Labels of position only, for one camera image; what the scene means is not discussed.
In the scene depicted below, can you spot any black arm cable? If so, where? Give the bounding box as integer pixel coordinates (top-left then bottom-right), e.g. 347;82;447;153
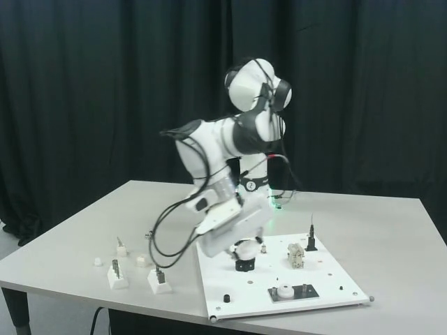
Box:
174;59;291;196

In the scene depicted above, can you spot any silver flange ring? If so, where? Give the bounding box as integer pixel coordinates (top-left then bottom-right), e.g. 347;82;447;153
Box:
212;179;235;200

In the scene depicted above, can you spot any flat white mounting plate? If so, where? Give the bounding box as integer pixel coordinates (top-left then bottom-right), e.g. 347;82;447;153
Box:
197;200;244;235

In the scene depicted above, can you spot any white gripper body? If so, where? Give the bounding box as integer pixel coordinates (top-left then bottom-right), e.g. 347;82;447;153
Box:
199;195;272;260

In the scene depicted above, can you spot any black floor cable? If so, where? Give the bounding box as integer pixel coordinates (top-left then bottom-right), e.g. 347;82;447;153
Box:
91;306;108;335

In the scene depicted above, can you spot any black upright plug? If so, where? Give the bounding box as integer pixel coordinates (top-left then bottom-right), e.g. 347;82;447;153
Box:
305;216;317;252

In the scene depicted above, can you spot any small white box dark window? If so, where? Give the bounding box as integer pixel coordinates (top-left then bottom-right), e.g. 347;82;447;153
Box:
184;195;217;214

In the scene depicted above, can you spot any black looped wrist cable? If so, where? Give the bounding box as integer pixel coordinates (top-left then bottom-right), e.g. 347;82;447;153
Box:
148;195;210;271

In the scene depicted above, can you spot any white task board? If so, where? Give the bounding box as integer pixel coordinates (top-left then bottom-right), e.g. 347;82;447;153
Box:
195;232;375;320

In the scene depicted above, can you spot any beige rectangular connector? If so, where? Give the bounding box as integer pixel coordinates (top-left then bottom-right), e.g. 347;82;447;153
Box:
286;243;302;270

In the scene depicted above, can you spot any white large gear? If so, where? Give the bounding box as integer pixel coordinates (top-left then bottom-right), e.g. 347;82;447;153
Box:
234;244;258;262

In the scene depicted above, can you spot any black curtain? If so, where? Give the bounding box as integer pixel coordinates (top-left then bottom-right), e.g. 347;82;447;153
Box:
0;0;447;245

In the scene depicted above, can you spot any black table leg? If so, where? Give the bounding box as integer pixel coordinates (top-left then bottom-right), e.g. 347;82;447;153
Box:
0;286;29;335

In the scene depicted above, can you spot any white round peg holder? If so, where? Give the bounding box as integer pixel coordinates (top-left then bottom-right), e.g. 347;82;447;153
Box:
106;267;129;290

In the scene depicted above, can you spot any black base cable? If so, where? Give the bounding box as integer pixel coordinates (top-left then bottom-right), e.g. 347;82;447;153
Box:
272;190;298;204

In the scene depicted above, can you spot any white square peg holder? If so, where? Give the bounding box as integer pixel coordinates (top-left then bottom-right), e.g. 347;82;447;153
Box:
146;270;174;295

